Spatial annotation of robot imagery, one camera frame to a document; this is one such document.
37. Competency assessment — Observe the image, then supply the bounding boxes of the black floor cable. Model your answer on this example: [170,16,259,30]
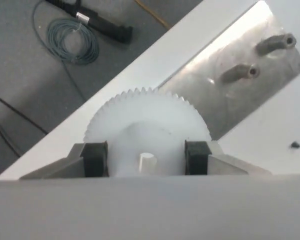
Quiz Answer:
[0,91,49,135]

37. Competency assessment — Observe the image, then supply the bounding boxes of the green coiled cable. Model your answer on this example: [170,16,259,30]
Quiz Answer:
[31,0,101,102]

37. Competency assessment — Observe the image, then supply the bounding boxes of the yellow cable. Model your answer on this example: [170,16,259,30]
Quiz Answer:
[134,0,172,30]

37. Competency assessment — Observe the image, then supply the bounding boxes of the white task board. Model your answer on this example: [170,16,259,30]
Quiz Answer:
[0,0,300,181]

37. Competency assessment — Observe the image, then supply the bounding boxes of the black power strip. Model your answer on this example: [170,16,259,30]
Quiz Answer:
[44,0,133,45]

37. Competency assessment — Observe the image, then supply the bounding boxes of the white large gear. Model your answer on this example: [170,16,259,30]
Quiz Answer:
[83,86,212,179]

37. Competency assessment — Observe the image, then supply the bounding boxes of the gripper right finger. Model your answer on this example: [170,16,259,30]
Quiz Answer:
[184,139,273,176]

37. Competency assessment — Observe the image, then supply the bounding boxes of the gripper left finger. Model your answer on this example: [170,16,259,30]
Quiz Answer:
[18,140,109,180]

